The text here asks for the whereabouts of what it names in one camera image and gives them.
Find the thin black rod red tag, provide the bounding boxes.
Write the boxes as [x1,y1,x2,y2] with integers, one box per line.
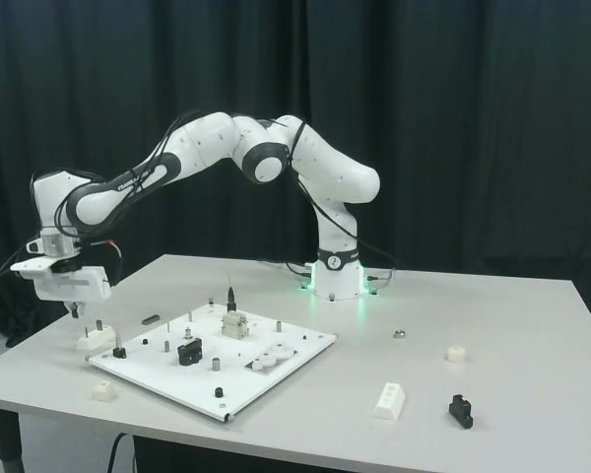
[78,237,125,288]

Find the white large gear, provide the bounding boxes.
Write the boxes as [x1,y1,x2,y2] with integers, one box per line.
[269,340,297,362]

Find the black cable under table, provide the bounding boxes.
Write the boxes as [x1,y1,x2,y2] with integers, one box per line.
[109,432,140,473]

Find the white task board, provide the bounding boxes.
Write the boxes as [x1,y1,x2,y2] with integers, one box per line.
[87,302,339,423]

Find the flat white mounting plate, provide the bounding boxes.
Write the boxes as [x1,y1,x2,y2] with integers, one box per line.
[10,257,60,275]

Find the small white stepped holder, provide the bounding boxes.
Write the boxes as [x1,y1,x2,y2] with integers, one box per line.
[89,379,117,403]

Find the white peg holder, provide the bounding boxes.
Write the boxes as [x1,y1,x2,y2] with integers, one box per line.
[75,328,116,352]

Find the black curtains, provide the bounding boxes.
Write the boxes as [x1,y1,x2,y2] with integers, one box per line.
[0,0,591,350]

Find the pale connector block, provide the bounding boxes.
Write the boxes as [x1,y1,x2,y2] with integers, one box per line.
[220,310,250,342]

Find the white holder with holes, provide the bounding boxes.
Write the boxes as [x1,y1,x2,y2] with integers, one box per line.
[369,380,407,422]

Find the black D-SUB plug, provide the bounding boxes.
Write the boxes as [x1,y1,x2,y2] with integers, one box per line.
[176,342,205,368]

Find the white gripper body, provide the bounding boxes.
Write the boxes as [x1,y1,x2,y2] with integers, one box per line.
[31,264,114,304]

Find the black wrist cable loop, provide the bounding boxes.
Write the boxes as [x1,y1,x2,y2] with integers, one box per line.
[0,239,36,283]

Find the dark table leg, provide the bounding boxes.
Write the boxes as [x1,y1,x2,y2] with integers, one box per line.
[0,403,22,473]

